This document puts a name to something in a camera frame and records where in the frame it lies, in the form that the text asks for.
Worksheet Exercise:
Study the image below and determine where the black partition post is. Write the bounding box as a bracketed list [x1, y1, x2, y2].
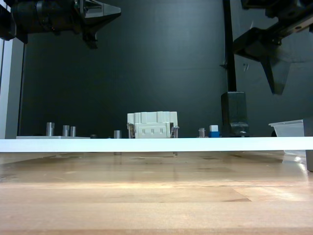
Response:
[222, 0, 238, 93]

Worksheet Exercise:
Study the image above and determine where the clear plastic tub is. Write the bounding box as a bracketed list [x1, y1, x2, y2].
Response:
[268, 119, 306, 157]

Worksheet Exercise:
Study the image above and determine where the grey aluminium partition frame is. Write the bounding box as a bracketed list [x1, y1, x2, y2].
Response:
[0, 39, 25, 140]

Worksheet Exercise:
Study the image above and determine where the white taskboard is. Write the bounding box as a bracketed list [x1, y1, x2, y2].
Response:
[0, 136, 313, 153]

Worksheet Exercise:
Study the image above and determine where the grey metal bar plate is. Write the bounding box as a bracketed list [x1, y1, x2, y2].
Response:
[16, 135, 91, 140]

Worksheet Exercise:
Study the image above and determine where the beige multi-pin connector housing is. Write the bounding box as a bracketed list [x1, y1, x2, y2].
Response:
[126, 111, 180, 139]

